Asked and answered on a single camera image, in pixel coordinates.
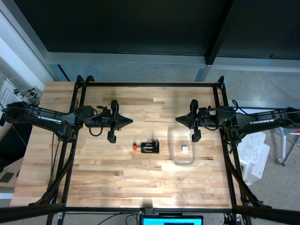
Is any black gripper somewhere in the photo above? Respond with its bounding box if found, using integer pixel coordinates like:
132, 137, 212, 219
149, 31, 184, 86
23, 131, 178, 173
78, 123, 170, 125
103, 100, 134, 144
175, 99, 208, 143

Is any black vise with red knob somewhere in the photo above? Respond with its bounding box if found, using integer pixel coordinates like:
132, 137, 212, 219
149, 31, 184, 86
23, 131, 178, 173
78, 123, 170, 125
133, 140, 161, 155

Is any clear plastic tub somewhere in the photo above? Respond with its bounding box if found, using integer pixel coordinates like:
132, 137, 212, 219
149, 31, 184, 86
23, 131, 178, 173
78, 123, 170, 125
169, 127, 200, 167

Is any white plastic step stool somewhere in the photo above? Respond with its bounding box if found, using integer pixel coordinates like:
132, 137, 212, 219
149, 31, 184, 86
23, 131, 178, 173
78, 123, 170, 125
237, 132, 272, 186

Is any grey metal stand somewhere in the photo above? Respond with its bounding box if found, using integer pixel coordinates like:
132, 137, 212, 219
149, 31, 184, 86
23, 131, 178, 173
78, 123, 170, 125
271, 126, 300, 167

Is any laptop screen with blue edge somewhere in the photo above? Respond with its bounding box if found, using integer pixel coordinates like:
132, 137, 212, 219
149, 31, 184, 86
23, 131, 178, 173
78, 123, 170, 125
140, 215, 204, 225

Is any flat cardboard box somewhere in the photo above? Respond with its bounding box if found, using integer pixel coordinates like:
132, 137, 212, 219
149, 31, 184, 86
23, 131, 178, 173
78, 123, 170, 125
0, 156, 24, 188

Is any black aluminium frame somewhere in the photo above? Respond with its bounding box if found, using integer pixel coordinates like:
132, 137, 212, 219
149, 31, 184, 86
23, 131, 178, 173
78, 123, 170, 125
0, 75, 300, 225

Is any black and white cable bundle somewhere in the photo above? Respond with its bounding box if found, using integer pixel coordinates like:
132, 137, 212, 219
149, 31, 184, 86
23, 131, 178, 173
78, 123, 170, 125
13, 87, 40, 99

